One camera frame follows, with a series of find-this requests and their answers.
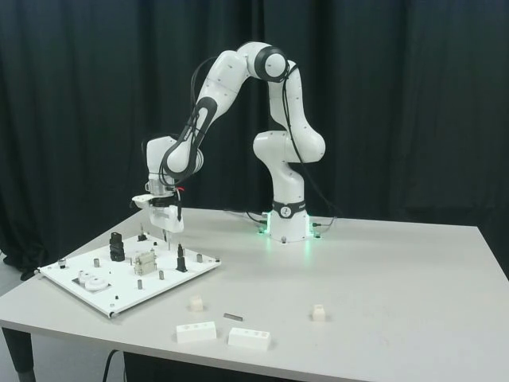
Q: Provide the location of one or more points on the white wrist camera mount plate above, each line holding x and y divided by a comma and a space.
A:
142, 200

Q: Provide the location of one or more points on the small white cube holder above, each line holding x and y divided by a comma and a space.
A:
196, 303
318, 312

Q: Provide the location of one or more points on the metal knurled bolt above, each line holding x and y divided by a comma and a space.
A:
62, 263

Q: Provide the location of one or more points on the metal square peg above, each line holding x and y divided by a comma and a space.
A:
232, 316

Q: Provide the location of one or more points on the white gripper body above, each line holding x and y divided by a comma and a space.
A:
165, 219

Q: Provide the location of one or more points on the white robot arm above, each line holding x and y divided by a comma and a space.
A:
290, 119

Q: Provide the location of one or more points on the black D-SUB plug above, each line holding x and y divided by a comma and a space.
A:
116, 246

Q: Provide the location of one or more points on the black curtain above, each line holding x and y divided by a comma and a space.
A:
59, 99

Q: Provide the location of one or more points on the white small gear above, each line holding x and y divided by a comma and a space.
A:
82, 274

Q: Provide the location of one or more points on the black table leg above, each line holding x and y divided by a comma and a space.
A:
18, 350

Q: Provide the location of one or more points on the black rod with red tag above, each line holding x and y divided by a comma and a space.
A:
180, 209

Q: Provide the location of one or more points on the white peg holder with holes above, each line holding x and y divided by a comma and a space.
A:
196, 332
249, 338

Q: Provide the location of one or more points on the white task board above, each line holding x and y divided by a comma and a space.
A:
79, 294

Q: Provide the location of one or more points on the white medium gear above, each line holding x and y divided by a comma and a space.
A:
89, 279

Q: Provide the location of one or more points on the white large gear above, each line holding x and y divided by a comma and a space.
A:
97, 285

